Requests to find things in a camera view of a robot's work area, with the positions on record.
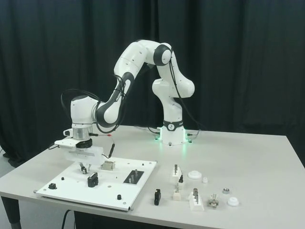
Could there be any white multi-peg holder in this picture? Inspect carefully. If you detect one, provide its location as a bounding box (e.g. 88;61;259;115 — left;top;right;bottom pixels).
188;192;205;212
169;168;183;178

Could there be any white task board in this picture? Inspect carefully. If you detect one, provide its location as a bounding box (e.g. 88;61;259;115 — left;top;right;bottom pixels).
33;152;158;212

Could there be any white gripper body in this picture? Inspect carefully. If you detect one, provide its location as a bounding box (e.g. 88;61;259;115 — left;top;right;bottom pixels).
63;146;104;166

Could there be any black control cabinet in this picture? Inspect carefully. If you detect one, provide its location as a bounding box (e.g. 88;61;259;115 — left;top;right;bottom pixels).
74;211;148;229

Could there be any metal rectangular plug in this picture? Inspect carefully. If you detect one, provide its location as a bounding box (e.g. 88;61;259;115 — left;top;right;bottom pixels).
207;193;219;206

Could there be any silver wrist ring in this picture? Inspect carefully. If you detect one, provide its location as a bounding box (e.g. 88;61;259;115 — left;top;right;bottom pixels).
72;127;92;140

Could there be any flat white mounting plate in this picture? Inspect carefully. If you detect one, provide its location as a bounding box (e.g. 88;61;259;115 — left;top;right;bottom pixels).
54;139;81;146

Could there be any black table leg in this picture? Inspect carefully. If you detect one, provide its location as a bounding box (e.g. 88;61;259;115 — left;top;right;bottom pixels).
1;197;20;229

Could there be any white medium gear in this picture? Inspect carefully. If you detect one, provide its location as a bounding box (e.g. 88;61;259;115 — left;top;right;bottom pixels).
226;197;240;207

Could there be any black curtain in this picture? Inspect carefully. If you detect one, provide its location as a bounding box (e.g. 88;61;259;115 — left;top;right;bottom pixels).
0;0;305;167

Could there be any black rod on wire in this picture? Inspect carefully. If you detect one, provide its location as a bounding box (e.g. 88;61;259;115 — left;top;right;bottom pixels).
90;133;116;158

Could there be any black wrist band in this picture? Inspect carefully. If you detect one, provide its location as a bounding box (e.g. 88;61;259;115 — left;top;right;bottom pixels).
76;139;92;149

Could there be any white large gear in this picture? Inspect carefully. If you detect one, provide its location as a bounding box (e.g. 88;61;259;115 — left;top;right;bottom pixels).
187;170;202;180

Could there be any thick black floor cable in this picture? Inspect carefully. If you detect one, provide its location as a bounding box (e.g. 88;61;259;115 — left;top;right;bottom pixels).
62;209;72;229

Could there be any black D-SUB plug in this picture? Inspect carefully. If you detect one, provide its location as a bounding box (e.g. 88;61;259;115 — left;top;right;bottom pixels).
153;188;163;206

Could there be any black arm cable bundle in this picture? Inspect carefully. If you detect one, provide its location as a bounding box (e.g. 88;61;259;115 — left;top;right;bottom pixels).
49;44;203;150

